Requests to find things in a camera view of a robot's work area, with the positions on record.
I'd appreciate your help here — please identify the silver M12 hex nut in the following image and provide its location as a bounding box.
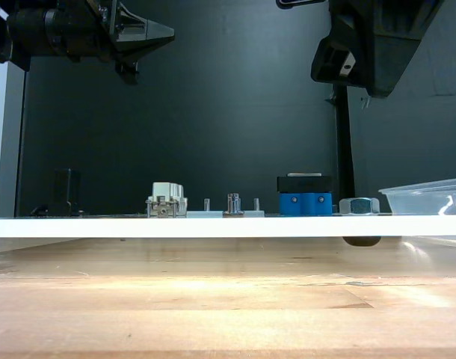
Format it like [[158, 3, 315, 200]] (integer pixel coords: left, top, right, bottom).
[[338, 196, 381, 215]]

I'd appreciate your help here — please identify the blue D-sub connector block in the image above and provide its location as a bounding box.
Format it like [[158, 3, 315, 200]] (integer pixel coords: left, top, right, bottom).
[[276, 172, 334, 217]]

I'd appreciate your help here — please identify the clear plastic tub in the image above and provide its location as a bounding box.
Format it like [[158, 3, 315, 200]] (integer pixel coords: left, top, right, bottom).
[[378, 177, 456, 217]]

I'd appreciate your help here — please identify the beige multi-pin connector housing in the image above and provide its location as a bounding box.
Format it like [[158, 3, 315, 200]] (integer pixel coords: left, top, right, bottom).
[[144, 181, 188, 218]]

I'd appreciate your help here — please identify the black connector clamp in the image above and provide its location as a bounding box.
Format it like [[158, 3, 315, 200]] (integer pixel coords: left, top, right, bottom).
[[48, 168, 86, 218]]

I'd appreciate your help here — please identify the small silver connector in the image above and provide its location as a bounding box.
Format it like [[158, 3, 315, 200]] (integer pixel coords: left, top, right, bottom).
[[222, 191, 246, 218]]

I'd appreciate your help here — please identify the white mounting board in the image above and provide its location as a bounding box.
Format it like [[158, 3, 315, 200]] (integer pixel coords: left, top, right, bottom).
[[0, 214, 456, 239]]

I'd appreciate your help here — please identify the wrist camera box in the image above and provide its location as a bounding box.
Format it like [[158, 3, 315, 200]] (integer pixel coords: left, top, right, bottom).
[[275, 0, 328, 10]]

